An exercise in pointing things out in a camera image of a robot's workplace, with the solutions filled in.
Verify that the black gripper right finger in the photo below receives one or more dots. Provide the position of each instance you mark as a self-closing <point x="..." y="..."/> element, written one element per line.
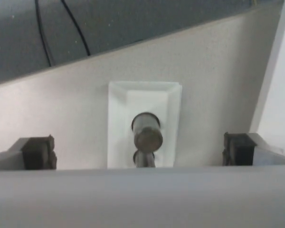
<point x="240" y="149"/>

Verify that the metal round peg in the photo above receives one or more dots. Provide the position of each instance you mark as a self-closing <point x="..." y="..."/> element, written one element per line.
<point x="145" y="161"/>
<point x="147" y="135"/>

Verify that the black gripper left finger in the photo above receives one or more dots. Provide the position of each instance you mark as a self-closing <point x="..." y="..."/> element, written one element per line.
<point x="35" y="152"/>

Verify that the white task board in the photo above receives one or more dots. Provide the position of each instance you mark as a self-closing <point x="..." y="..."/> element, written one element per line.
<point x="280" y="95"/>

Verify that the white two-hole peg holder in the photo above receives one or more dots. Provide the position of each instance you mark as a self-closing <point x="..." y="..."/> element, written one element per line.
<point x="118" y="114"/>

